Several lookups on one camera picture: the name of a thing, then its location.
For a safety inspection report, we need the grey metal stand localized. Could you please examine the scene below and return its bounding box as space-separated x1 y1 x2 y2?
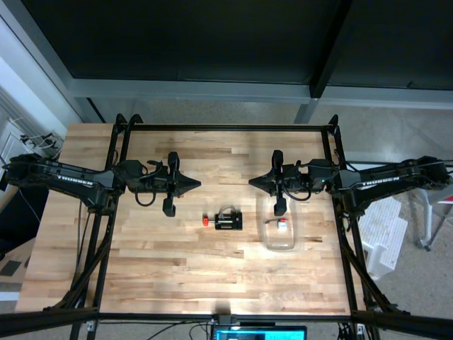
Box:
406 189 452 253

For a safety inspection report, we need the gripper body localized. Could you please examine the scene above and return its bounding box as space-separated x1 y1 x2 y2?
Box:
147 152 180 217
272 150 308 216

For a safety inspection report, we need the clear plastic container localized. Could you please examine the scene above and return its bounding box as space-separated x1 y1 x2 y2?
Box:
256 194 304 254

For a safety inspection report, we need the cardboard box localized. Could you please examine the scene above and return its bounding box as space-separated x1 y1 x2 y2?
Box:
0 237 37 284

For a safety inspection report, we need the black metal frame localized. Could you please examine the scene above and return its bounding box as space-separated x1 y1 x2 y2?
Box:
0 113 453 340

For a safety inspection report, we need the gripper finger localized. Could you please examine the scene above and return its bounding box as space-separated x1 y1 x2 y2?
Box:
178 172 202 185
249 182 275 197
178 183 202 197
248 168 275 183

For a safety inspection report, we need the laptop screen with blue edge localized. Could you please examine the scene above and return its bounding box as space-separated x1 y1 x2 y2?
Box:
212 325 308 340

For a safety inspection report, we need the black and white cable bundle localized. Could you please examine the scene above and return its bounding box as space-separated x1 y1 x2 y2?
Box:
19 132 60 149

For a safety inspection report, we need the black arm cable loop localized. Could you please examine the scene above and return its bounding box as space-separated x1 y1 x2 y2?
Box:
282 159 313 202

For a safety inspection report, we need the black low camera mount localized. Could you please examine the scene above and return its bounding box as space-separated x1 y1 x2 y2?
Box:
214 307 237 325

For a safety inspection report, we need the black clamp with red knob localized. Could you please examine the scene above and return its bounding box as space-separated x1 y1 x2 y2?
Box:
202 206 244 232

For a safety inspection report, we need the white ribbed plastic block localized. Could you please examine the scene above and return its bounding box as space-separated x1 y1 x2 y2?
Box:
357 198 411 281

